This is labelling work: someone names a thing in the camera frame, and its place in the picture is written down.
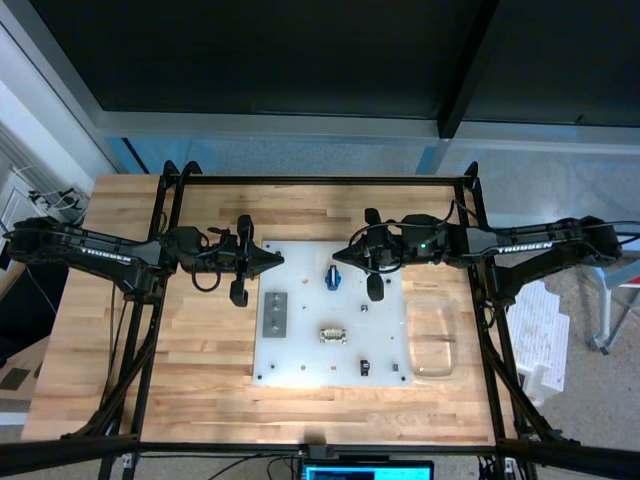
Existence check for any black table-level camera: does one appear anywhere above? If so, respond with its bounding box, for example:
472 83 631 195
298 442 335 460

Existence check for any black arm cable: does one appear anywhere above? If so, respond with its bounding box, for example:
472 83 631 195
191 227 225 295

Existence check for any clear plastic tub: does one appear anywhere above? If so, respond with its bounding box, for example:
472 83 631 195
405 296 459 384

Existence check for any grey metal plate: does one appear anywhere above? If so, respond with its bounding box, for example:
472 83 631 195
260 291 290 341

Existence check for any grey aluminium partition frame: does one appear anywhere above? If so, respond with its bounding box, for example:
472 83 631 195
0 0 640 171

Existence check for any cable bundle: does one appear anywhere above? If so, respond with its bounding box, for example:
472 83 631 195
27 185 86 214

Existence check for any black metal frame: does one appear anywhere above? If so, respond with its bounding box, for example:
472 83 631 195
0 159 640 480

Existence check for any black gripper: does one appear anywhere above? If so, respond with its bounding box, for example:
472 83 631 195
209 214 285 307
333 208 409 303

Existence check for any white task board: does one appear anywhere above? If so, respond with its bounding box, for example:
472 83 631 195
252 240 414 388

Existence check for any grey metal stand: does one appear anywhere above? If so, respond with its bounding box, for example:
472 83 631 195
582 264 640 357

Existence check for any black room pillar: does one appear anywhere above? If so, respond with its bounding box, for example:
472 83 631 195
437 0 501 140

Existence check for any white foam block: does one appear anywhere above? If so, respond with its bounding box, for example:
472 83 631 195
509 282 571 409

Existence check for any cardboard box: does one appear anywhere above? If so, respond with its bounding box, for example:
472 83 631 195
0 334 51 401

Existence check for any laptop screen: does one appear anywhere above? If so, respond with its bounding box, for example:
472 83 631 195
298 459 435 480

